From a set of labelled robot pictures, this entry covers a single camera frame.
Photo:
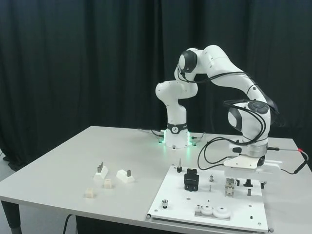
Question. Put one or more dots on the small cream holder block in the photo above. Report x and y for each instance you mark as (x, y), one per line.
(108, 183)
(90, 192)

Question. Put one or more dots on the short metal square peg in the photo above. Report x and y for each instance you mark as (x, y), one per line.
(249, 192)

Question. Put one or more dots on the black D-SUB plug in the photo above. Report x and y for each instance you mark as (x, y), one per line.
(190, 181)

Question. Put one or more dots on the pale Ethernet plug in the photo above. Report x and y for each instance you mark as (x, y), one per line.
(229, 189)

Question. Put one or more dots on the white medium gear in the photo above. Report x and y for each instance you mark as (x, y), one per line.
(207, 210)

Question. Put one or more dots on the white task board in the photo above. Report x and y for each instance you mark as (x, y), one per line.
(175, 195)

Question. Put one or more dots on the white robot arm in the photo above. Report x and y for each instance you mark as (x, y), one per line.
(219, 61)

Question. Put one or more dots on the metal bolt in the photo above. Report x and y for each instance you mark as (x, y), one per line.
(164, 203)

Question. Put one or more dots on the black upright plug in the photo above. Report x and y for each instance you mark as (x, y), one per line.
(248, 182)

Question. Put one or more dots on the dark grey table leg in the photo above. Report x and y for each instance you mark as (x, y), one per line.
(9, 217)

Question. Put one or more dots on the white three-peg holder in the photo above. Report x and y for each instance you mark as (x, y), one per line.
(100, 175)

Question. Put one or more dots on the flat white mounting plate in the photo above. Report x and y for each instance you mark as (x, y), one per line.
(243, 162)

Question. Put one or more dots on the black curtain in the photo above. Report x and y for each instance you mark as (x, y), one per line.
(73, 48)

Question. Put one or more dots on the white small gear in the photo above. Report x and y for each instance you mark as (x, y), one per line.
(199, 208)

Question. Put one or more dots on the large metal square peg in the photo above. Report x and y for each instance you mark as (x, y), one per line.
(128, 172)

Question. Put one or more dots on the white square peg holder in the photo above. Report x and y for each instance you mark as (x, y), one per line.
(123, 178)

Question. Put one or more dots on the white large gear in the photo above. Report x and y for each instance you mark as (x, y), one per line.
(221, 212)

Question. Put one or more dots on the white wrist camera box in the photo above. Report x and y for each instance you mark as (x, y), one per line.
(237, 150)

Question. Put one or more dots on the thin metal pin black base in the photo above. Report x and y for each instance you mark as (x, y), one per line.
(179, 168)

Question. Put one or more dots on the metal BNC plug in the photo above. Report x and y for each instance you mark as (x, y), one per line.
(211, 178)

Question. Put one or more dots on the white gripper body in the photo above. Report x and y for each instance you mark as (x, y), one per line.
(270, 168)

